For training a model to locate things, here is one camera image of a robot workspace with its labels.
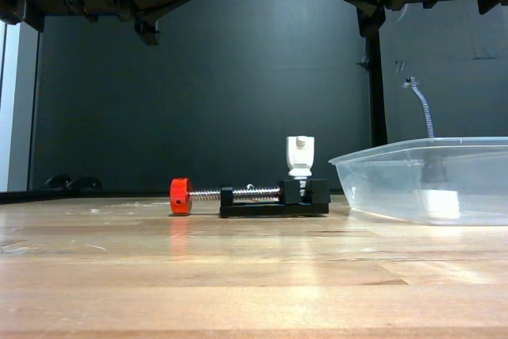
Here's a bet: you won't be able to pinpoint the black plug with braided cable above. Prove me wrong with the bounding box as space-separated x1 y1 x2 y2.
401 75 448 184

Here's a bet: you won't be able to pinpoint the white power receptacle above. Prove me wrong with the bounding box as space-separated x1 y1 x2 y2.
285 135 317 191

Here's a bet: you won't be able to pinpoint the clear plastic tub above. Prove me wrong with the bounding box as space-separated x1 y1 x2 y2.
328 136 508 229

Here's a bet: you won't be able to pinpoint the small white block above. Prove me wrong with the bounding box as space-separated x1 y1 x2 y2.
419 189 461 221

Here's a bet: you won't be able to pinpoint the black clamp with red knob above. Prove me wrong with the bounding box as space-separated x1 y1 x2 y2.
169 177 331 220

